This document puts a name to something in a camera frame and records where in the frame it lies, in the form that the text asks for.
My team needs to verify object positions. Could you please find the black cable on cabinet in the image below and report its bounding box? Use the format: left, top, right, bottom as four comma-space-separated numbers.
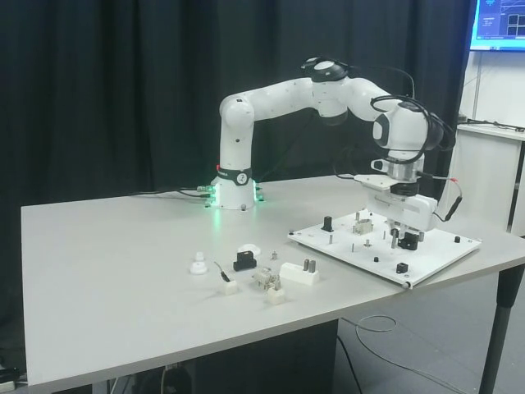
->
456, 116, 525, 134

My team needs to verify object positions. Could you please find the white cabinet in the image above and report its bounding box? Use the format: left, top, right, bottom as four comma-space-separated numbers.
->
441, 122, 525, 239

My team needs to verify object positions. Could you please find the black base cable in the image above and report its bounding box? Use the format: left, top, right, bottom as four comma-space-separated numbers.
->
133, 185, 217, 203

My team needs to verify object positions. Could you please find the black table leg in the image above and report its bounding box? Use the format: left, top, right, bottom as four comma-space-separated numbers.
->
478, 268, 519, 394

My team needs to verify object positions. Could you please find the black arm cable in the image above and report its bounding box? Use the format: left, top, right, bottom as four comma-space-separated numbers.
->
302, 57, 418, 100
333, 95, 458, 182

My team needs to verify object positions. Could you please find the blue screen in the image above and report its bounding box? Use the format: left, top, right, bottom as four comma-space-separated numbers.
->
468, 0, 525, 53

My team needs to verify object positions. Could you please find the flat white mounting plate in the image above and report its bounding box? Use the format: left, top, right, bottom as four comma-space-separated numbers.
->
354, 173, 395, 193

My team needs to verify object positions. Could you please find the white task board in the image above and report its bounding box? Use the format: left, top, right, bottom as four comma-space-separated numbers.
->
286, 210, 482, 291

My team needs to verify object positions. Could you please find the black plug with cable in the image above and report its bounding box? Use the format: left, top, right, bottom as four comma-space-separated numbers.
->
213, 260, 232, 284

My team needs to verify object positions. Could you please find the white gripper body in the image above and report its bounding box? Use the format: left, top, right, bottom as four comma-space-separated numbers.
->
367, 192, 437, 231

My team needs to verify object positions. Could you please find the grey floor cable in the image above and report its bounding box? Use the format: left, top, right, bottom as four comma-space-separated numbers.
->
354, 314, 486, 389

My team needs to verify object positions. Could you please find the white peg holder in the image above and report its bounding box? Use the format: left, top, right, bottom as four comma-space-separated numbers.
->
280, 262, 322, 287

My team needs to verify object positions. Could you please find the black curtain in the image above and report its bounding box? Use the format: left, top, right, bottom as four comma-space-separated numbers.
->
0, 0, 477, 211

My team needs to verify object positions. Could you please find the white power strip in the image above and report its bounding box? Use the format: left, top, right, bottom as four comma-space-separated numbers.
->
0, 366, 28, 389

